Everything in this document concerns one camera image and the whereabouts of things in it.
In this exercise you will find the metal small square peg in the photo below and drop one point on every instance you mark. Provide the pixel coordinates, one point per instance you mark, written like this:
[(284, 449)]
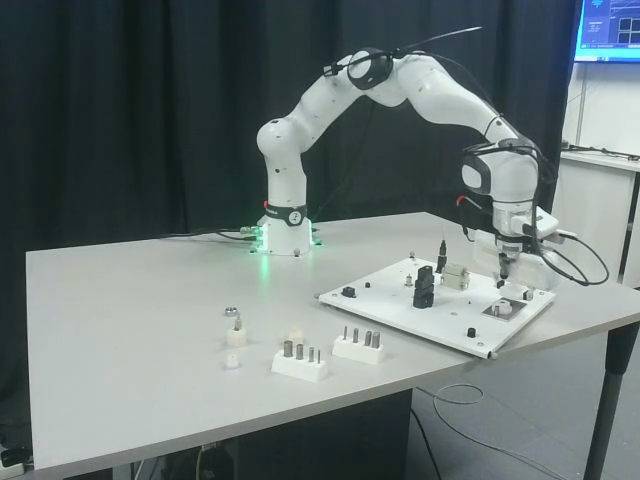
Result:
[(356, 334)]

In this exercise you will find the black upright plug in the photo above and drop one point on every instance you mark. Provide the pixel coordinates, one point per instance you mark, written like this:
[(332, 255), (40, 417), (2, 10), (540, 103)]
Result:
[(441, 257)]

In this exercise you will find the white small gear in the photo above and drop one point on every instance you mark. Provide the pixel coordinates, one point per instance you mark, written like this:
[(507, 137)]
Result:
[(231, 361)]

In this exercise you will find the black table leg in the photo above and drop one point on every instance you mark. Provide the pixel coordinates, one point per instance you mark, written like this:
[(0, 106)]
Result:
[(607, 400)]

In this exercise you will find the blue screen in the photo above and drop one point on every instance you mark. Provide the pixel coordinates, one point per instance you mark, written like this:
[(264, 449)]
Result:
[(607, 30)]

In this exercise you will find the metal medium square peg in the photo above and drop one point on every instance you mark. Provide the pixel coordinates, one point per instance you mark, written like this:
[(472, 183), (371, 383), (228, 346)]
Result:
[(368, 338)]

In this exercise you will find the metal large round peg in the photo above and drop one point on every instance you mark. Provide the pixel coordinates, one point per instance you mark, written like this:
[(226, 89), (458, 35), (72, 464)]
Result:
[(288, 348)]

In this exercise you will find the small white box dark window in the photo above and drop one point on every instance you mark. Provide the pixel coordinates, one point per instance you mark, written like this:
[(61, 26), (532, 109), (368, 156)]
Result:
[(540, 223)]

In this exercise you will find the metal medium round peg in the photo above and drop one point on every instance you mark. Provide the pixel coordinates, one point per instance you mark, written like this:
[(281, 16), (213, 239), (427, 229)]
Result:
[(300, 351)]

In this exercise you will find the white medium gear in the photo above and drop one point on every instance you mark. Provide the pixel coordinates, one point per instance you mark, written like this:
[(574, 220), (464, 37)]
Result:
[(501, 306)]

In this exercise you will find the metal nut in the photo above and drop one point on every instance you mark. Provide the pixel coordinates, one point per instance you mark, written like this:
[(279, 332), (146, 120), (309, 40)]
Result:
[(230, 312)]

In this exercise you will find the beige rectangular connector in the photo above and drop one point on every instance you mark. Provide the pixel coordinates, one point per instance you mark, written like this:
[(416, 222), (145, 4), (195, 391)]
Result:
[(456, 278)]

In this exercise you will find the black round knob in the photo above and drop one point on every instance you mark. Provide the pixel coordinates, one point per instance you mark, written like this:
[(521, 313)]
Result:
[(470, 331)]

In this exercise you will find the white task board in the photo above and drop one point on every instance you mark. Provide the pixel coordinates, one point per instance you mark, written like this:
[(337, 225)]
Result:
[(390, 305)]

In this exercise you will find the white round peg holder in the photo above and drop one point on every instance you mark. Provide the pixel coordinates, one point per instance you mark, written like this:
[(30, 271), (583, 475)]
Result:
[(300, 372)]

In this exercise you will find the small white bolt holder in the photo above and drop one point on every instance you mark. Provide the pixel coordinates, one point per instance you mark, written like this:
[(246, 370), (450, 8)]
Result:
[(236, 336)]

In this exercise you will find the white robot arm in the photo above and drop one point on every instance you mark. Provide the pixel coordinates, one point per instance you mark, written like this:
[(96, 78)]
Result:
[(320, 110)]

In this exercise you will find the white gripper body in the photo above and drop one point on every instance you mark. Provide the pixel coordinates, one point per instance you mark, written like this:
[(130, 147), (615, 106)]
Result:
[(535, 275)]

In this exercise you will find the metal BNC plug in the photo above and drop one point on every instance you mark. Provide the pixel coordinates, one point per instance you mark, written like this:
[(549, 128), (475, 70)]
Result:
[(407, 281)]

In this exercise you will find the metal bolt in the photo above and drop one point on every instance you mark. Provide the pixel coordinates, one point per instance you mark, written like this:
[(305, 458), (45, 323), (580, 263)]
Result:
[(238, 322)]

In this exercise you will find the small white cube holder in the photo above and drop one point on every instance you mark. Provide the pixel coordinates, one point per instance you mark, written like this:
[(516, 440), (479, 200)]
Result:
[(295, 334)]

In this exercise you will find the white square peg holder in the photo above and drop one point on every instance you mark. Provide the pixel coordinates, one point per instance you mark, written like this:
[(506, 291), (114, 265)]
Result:
[(357, 352)]

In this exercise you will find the black curtain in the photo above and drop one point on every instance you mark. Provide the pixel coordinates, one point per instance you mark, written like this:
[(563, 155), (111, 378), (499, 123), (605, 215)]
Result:
[(100, 100)]

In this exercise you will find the metal large square peg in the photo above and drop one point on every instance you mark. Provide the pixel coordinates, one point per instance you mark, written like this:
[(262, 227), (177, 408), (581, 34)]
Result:
[(376, 340)]

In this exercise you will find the black D-SUB plug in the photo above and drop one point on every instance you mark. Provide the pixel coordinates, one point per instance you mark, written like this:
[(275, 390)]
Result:
[(423, 287)]

